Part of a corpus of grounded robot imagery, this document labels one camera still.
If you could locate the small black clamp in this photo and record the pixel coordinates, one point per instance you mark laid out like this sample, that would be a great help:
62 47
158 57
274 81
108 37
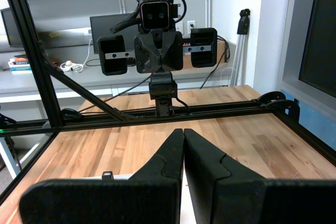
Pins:
106 175

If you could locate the black aluminium frame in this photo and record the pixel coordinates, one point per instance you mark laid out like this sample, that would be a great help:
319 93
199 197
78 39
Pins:
31 51

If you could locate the grey office desk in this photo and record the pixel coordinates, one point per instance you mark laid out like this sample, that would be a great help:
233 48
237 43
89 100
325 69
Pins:
26 79

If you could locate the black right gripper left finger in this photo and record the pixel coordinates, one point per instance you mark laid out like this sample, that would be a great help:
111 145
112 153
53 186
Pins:
105 203

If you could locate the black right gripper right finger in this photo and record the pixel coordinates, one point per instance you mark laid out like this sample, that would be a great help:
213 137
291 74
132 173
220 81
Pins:
262 203

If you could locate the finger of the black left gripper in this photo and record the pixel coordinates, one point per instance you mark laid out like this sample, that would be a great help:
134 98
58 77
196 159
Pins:
172 53
145 56

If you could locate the white wall outlet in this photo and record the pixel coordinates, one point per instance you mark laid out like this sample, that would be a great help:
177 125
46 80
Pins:
191 27
179 27

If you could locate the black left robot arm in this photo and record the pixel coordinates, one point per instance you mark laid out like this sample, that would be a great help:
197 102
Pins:
162 87

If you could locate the black computer monitor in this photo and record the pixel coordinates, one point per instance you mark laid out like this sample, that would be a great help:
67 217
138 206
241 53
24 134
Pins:
115 24
10 27

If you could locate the stack of books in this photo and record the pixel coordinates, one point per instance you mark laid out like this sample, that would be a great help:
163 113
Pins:
19 64

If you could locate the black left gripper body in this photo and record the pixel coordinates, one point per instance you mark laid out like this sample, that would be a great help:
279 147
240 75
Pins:
113 64

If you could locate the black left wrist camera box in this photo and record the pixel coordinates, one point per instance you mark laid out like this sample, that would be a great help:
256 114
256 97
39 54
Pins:
155 15

